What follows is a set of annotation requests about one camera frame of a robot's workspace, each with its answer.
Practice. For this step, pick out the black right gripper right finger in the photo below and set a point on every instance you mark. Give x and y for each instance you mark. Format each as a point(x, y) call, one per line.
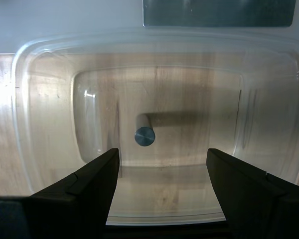
point(259, 211)

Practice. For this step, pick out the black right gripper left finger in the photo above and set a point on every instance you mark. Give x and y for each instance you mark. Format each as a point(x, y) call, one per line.
point(64, 211)

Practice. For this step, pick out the steel cylinder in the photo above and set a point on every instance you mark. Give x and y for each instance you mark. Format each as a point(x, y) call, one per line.
point(144, 136)

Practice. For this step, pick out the white taskboard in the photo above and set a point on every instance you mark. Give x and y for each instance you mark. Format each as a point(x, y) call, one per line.
point(64, 20)

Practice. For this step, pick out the clear plastic tub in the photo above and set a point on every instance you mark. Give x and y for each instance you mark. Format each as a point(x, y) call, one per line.
point(52, 124)

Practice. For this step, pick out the grey metal peg plate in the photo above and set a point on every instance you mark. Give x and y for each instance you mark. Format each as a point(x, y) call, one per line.
point(214, 12)

